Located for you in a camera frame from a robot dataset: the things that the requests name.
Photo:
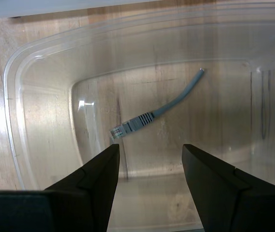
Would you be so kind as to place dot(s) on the clear plastic tub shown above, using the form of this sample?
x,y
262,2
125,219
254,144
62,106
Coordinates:
x,y
55,120

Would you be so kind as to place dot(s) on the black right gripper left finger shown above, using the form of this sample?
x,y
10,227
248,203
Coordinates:
x,y
55,207

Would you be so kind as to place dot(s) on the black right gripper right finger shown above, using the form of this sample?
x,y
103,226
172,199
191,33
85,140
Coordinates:
x,y
236,207

